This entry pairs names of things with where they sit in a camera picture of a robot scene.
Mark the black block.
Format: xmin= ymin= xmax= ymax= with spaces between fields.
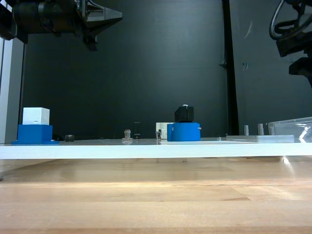
xmin=174 ymin=104 xmax=195 ymax=123

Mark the white task board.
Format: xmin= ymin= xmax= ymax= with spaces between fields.
xmin=0 ymin=137 xmax=312 ymax=160

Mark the thin white plate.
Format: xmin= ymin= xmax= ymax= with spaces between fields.
xmin=158 ymin=140 xmax=259 ymax=145

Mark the white connector housing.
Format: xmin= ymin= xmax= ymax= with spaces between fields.
xmin=156 ymin=122 xmax=169 ymax=141

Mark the blue square base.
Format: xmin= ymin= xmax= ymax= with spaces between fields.
xmin=11 ymin=124 xmax=60 ymax=146

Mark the clear plastic connector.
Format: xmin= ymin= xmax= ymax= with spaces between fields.
xmin=121 ymin=129 xmax=134 ymax=143

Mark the looped black cable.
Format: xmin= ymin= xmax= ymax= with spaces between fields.
xmin=269 ymin=0 xmax=308 ymax=39

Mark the clear plastic tub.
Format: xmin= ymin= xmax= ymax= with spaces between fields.
xmin=267 ymin=117 xmax=312 ymax=143

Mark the white cube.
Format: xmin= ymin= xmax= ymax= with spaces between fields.
xmin=22 ymin=106 xmax=51 ymax=126

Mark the blue round mount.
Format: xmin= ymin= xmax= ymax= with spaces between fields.
xmin=167 ymin=122 xmax=202 ymax=142

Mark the grey holder block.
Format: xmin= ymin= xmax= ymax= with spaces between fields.
xmin=226 ymin=135 xmax=295 ymax=143

